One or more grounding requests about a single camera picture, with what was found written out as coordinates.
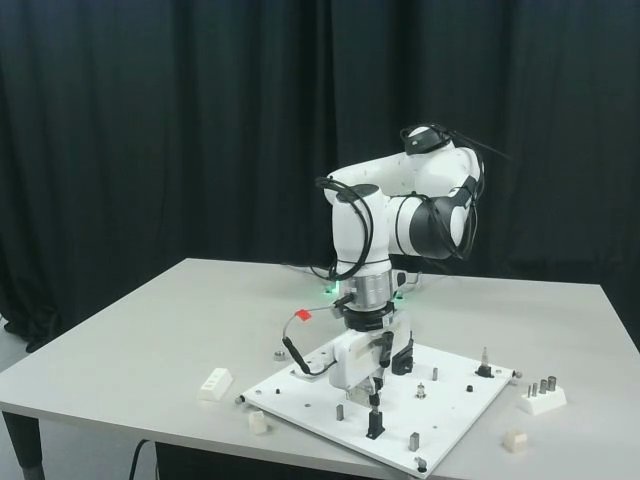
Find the black curtain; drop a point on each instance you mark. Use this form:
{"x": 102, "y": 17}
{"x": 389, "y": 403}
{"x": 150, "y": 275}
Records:
{"x": 150, "y": 125}

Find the black table leg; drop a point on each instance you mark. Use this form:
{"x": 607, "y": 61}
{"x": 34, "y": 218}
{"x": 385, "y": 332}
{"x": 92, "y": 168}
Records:
{"x": 22, "y": 445}

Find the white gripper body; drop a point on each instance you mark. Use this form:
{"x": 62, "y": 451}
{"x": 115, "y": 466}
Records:
{"x": 342, "y": 367}

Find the white task board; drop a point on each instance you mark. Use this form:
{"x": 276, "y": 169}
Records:
{"x": 450, "y": 415}

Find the metal round peg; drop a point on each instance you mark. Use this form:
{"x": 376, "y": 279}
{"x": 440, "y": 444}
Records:
{"x": 553, "y": 384}
{"x": 543, "y": 386}

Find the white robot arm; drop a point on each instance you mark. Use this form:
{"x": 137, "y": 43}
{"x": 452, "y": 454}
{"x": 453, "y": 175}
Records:
{"x": 357, "y": 225}

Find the white peg holder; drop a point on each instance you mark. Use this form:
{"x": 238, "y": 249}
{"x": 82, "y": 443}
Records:
{"x": 542, "y": 402}

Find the white slotted plug holder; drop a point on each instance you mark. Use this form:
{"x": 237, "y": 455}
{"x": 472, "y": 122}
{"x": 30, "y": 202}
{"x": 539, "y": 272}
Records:
{"x": 215, "y": 385}

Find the small white plug holder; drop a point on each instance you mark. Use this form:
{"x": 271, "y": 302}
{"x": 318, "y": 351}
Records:
{"x": 515, "y": 442}
{"x": 257, "y": 424}

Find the black rod with red tag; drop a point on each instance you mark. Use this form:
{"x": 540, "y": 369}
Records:
{"x": 294, "y": 352}

